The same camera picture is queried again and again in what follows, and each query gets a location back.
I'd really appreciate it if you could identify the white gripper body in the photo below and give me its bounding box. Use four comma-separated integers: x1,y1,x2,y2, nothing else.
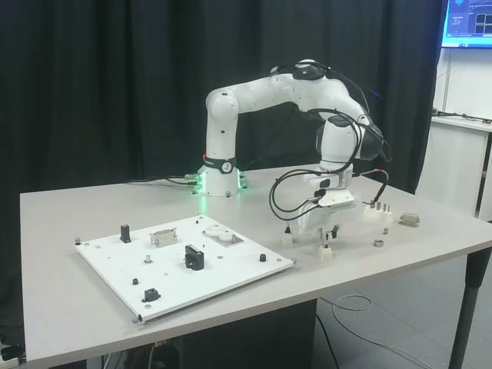
298,202,361,234

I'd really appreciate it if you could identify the white round peg holder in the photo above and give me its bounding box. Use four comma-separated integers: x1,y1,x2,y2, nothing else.
363,205,394,224

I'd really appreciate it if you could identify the black equipment box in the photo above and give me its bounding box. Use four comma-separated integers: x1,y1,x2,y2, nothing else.
168,298,320,369

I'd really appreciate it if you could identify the white cabinet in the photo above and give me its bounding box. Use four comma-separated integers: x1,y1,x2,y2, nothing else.
417,113,492,223

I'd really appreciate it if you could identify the black table leg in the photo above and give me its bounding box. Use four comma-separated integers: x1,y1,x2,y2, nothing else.
449,251,484,369

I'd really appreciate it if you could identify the white task board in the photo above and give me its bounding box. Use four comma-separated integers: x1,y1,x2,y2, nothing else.
72,214,296,324

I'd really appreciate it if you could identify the blue screen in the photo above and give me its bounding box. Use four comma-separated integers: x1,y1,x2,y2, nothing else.
440,0,492,50

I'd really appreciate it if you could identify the black curtain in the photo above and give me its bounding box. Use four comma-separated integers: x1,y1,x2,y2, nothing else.
0,0,450,343

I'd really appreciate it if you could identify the black camera cable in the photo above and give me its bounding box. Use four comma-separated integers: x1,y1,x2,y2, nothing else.
268,165,327,231

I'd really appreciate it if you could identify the grey floor cable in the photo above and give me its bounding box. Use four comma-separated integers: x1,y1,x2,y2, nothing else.
332,294,457,357

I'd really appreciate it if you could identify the thin black rod wire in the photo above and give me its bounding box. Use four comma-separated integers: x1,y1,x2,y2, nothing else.
368,171,391,204

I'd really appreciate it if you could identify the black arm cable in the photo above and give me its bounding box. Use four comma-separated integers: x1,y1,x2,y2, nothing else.
305,61,391,172

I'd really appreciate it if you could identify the black base cable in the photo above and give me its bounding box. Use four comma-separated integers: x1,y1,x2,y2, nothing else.
130,173,203,190

